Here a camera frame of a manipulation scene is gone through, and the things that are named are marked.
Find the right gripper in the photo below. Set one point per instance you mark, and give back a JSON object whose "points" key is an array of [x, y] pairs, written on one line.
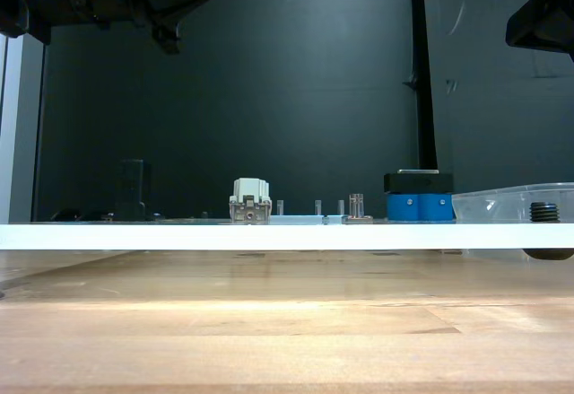
{"points": [[547, 21]]}

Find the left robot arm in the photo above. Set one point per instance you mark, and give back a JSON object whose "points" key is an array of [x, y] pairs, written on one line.
{"points": [[13, 3]]}

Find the clear plastic container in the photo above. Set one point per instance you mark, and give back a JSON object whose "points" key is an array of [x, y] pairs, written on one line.
{"points": [[502, 203]]}

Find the beige many-pin connector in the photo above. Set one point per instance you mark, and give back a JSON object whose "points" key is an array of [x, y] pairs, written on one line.
{"points": [[249, 196]]}

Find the tall black block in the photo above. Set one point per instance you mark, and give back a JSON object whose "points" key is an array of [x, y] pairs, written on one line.
{"points": [[133, 187]]}

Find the blue socket block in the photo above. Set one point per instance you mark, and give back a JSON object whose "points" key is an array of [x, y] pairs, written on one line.
{"points": [[436, 207], [402, 207]]}

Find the short steel peg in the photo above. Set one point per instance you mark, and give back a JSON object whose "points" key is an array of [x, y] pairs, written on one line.
{"points": [[341, 207], [318, 207], [280, 207]]}

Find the white task board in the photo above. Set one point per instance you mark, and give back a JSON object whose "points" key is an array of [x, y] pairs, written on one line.
{"points": [[269, 237]]}

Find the clear plastic plug fitting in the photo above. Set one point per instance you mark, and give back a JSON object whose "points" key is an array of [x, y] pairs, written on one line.
{"points": [[356, 205]]}

